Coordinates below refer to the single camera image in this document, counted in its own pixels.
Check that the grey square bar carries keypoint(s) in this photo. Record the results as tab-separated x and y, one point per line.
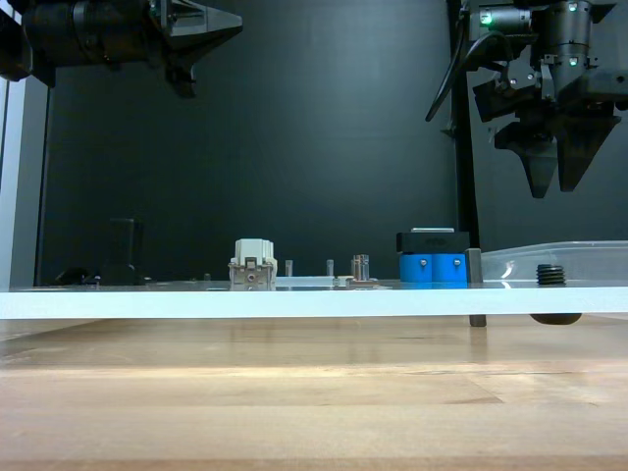
473	265

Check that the silver connector insert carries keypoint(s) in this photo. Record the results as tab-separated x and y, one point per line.
432	229

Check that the clear plastic tub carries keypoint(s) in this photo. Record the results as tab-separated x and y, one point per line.
589	260

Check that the grey partition frame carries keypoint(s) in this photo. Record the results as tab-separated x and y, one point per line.
24	196

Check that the blue connector mount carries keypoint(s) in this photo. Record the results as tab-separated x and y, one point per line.
417	275

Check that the white plastic board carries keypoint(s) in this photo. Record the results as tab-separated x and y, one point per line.
147	304

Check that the black upright post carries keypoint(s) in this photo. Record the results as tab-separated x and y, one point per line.
466	186

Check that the clear aluminium block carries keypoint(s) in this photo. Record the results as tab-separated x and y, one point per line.
306	282

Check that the silver post screw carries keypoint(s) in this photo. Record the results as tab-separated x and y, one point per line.
290	267
330	267

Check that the grey connector housing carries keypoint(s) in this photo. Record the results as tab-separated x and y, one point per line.
252	255

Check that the silver metal terminal post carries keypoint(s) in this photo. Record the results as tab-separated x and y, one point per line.
362	267

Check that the black connector housing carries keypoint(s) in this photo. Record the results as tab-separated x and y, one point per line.
432	243

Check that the black rubber board foot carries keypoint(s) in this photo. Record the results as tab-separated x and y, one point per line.
554	320

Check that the black clamp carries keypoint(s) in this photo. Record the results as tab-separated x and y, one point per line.
125	245

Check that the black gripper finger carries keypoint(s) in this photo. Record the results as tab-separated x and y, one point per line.
206	22
201	45
584	147
537	162

